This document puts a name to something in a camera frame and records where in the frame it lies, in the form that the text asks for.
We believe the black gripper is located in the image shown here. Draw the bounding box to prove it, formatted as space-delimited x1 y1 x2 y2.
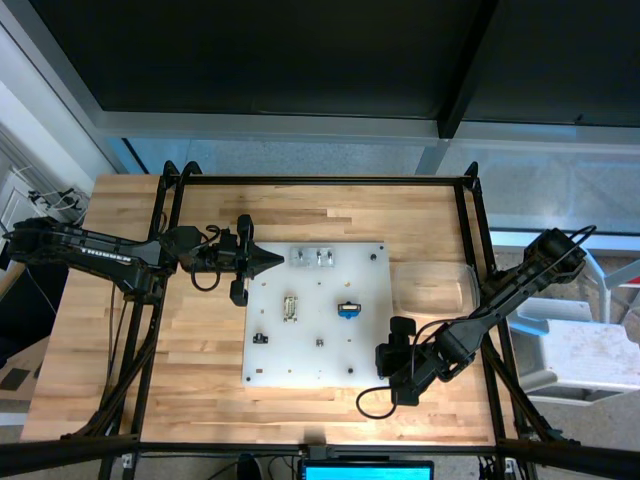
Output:
194 214 286 307
375 316 426 407

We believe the aluminium bar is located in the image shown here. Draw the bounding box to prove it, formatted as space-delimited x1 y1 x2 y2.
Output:
289 244 336 270

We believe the clear plastic tub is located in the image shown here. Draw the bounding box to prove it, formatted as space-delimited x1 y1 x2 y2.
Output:
392 260 481 317

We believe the white board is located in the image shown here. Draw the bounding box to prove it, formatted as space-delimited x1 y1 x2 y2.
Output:
242 241 394 387

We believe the blue screen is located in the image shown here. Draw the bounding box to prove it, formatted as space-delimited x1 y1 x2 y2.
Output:
298 459 435 480

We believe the white cart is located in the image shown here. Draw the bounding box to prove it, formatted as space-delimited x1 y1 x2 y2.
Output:
509 294 640 407

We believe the cardboard box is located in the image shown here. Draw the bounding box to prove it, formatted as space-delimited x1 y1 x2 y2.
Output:
0 332 51 401

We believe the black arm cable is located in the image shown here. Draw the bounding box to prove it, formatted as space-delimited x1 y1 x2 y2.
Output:
355 319 451 420
191 224 222 293

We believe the black connector on blue mount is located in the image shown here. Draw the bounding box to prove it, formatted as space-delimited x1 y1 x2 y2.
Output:
336 298 363 321

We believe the black metal frame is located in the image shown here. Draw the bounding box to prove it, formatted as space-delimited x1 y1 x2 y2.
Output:
0 159 640 480

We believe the black camera box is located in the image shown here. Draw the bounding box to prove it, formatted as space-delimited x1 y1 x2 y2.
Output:
305 439 332 462

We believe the cable bundle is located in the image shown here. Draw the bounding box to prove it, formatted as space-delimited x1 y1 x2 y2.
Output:
24 185 90 214

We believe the white chair frame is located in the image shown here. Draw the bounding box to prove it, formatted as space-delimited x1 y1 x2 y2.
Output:
582 244 640 324

